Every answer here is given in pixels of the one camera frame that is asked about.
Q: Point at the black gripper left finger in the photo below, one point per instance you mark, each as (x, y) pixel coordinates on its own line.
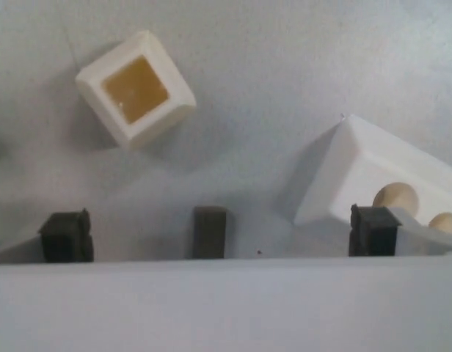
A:
(66, 238)

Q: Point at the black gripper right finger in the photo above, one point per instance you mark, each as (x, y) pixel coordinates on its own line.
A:
(372, 234)

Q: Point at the long white round-hole peg holder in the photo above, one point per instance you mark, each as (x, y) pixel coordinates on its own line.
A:
(358, 165)

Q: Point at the white square-hole peg holder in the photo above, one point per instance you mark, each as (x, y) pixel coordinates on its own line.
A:
(136, 88)

